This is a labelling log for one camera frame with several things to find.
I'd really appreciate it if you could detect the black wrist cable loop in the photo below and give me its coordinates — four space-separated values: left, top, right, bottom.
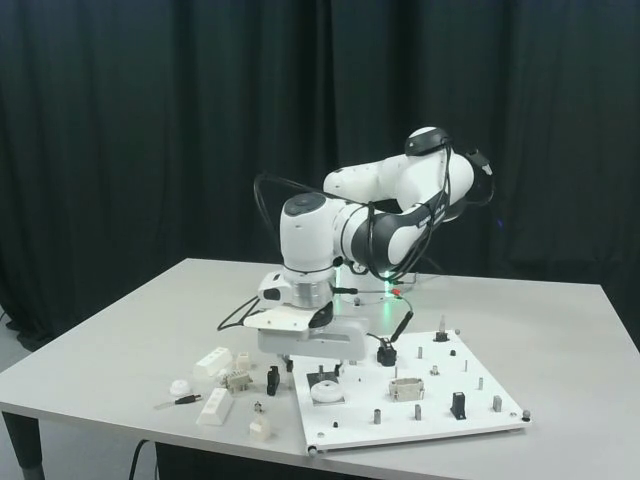
215 294 264 333

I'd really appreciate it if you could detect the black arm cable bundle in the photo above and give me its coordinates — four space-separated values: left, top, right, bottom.
367 132 497 282

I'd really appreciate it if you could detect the white task board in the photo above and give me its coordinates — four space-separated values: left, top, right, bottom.
290 326 533 456

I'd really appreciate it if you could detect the black curved arm cable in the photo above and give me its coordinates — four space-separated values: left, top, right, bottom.
251 171 374 237

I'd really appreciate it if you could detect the black floor cable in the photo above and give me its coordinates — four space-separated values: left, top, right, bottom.
130 438 154 480

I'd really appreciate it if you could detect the black curtain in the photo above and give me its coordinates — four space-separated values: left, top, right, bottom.
0 0 640 347

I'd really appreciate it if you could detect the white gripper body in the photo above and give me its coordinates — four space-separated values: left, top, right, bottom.
256 319 372 363

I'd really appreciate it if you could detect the dark grey table leg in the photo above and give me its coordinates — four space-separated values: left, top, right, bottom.
0 410 43 480

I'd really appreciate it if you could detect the long white peg holder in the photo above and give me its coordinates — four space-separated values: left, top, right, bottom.
195 386 235 427
191 347 234 384

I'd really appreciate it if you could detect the black box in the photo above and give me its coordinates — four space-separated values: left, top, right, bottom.
155 441 314 480

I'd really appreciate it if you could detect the thin black rod on wire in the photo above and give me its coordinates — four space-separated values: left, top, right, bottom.
386 285 416 343

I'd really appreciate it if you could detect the white large gear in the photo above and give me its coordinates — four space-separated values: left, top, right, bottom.
309 380 347 406

